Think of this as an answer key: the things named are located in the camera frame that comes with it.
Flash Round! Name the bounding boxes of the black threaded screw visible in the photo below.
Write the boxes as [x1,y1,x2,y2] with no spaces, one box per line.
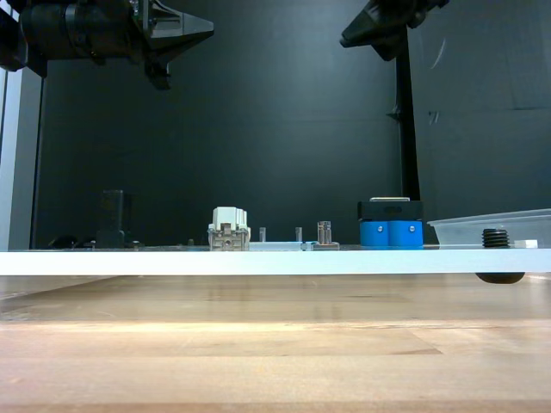
[481,227,510,250]

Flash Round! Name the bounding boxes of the clear plastic tub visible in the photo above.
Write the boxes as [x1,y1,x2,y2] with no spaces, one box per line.
[425,208,551,250]

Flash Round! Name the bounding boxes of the black rubber board foot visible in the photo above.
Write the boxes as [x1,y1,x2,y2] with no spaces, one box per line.
[474,272,527,286]

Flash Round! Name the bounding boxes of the metal RJ45 socket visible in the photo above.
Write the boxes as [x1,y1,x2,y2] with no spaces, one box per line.
[311,219,342,252]

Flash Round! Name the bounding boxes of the beige connector housing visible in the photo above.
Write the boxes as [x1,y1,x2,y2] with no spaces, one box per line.
[207,206,252,252]

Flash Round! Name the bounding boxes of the clear acrylic socket block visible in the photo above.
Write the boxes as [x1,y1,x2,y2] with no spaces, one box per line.
[248,225,312,253]

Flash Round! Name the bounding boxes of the black wall pillar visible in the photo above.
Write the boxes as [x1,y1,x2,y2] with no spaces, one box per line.
[386,26,422,203]

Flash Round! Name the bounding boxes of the white task board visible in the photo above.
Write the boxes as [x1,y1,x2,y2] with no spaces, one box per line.
[0,244,551,276]

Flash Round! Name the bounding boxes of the blue black D-sub connector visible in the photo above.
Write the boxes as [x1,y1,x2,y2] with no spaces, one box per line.
[356,196,426,250]

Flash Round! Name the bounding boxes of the black clamp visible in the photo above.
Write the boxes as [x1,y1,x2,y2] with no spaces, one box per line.
[84,188,141,250]

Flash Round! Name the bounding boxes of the grey metal partition frame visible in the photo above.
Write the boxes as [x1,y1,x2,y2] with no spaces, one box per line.
[0,66,44,251]

